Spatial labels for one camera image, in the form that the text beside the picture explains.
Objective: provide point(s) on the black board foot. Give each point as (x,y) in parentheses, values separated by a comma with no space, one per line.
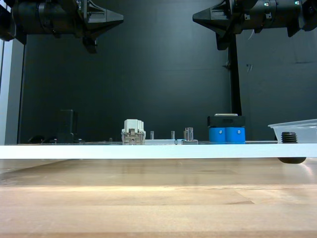
(291,160)

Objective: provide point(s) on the blue and black connector mount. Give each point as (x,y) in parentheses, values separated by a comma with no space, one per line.
(226,135)

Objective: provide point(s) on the black wall post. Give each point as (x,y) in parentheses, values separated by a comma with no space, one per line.
(235,86)

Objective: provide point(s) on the black set screw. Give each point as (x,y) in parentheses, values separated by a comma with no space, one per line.
(289,137)

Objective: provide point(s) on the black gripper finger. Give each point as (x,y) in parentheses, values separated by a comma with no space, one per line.
(106,16)
(99,28)
(215,15)
(220,27)

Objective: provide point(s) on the beige multi-pin connector housing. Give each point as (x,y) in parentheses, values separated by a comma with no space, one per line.
(132,131)

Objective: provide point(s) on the small black clamp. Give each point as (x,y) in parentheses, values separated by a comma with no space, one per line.
(67,126)

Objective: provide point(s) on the clear plastic tub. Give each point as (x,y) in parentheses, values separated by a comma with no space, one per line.
(307,126)

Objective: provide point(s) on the white task board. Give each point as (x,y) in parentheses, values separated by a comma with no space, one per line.
(148,151)

